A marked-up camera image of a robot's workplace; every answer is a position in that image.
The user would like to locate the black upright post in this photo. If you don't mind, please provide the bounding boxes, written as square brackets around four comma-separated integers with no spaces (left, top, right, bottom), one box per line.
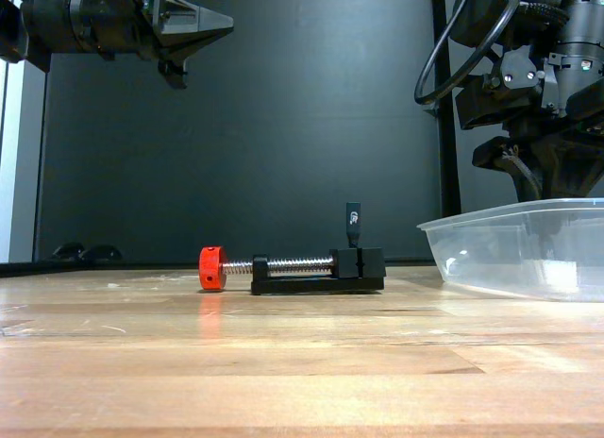
[429,0,462,218]

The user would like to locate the clear plastic tub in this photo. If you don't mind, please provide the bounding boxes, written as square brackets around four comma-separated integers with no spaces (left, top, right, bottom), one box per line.
[416,197,604,303]

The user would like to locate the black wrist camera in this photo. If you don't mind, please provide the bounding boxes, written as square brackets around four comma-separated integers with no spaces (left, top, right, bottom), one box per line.
[455,84,513,130]

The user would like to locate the black USB-C socket adapter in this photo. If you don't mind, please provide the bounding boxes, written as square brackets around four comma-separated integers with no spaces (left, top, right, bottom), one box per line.
[343,201,365,249]

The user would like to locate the black clamp with red knob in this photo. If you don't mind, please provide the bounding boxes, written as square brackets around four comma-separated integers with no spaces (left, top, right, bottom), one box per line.
[197,245,386,296]

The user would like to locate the braided arm cable sleeve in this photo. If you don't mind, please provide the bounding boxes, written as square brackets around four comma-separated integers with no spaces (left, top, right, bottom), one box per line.
[499,144,544,201]

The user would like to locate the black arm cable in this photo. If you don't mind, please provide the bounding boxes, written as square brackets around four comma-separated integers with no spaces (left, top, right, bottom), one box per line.
[413,0,523,107]

